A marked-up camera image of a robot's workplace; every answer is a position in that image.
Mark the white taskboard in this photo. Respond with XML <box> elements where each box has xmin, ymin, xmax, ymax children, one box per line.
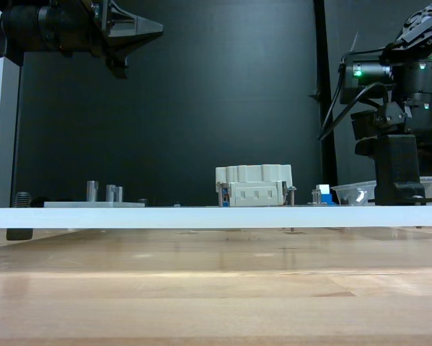
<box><xmin>0</xmin><ymin>205</ymin><xmax>432</xmax><ymax>231</ymax></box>

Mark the black upright plug housing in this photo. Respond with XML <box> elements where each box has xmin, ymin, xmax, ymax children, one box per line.
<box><xmin>368</xmin><ymin>135</ymin><xmax>432</xmax><ymax>206</ymax></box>

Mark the clear plastic tub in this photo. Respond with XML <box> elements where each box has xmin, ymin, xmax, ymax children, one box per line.
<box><xmin>330</xmin><ymin>175</ymin><xmax>432</xmax><ymax>208</ymax></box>

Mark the blue connector with white top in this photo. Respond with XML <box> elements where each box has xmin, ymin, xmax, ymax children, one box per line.
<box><xmin>315</xmin><ymin>183</ymin><xmax>338</xmax><ymax>206</ymax></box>

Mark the beige multipin connector housing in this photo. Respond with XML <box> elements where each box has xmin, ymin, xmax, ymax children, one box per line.
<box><xmin>215</xmin><ymin>164</ymin><xmax>296</xmax><ymax>208</ymax></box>

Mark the grey metal plate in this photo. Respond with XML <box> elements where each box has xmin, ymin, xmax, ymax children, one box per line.
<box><xmin>44</xmin><ymin>200</ymin><xmax>146</xmax><ymax>209</ymax></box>

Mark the black rubber board foot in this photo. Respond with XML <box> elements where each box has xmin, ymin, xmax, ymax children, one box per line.
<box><xmin>6</xmin><ymin>228</ymin><xmax>34</xmax><ymax>241</ymax></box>

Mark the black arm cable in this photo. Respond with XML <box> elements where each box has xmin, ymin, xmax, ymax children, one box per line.
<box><xmin>317</xmin><ymin>50</ymin><xmax>392</xmax><ymax>142</ymax></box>

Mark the black table frame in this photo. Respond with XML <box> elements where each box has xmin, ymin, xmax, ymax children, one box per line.
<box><xmin>309</xmin><ymin>0</ymin><xmax>339</xmax><ymax>188</ymax></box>

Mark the small steel post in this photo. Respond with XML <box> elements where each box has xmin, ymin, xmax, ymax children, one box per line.
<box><xmin>87</xmin><ymin>180</ymin><xmax>100</xmax><ymax>203</ymax></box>
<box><xmin>106</xmin><ymin>185</ymin><xmax>125</xmax><ymax>203</ymax></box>

